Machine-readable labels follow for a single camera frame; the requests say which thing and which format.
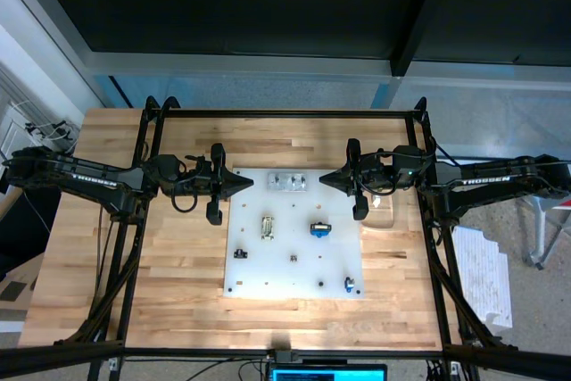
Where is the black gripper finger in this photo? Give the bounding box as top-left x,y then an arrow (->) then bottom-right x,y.
319,162 -> 353,181
319,178 -> 353,197
224,182 -> 255,201
224,168 -> 255,185

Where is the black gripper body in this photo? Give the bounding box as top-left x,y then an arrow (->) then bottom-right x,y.
346,137 -> 394,222
186,143 -> 227,227

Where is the clear plastic tub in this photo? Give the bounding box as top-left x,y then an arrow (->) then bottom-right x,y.
360,188 -> 399,231

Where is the silver aluminium block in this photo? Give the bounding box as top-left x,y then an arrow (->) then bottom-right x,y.
266,170 -> 310,195

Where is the white task board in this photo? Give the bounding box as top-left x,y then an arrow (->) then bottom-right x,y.
221,168 -> 366,301

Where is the white foam block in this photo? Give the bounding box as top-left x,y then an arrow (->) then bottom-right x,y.
450,225 -> 514,333

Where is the grey metal stand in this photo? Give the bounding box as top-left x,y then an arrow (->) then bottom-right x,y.
519,195 -> 571,271

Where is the screen with blue edge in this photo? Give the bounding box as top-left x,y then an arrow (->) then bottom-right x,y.
266,362 -> 388,381

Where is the brown cardboard box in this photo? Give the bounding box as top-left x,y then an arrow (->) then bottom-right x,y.
0,255 -> 46,311

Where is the black frame-mounted camera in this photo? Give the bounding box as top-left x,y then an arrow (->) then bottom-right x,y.
271,344 -> 299,363

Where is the bundle of thin cables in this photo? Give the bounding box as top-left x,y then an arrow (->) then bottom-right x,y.
21,118 -> 78,144

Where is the black aluminium frame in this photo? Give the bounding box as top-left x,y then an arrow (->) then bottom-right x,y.
0,95 -> 571,381

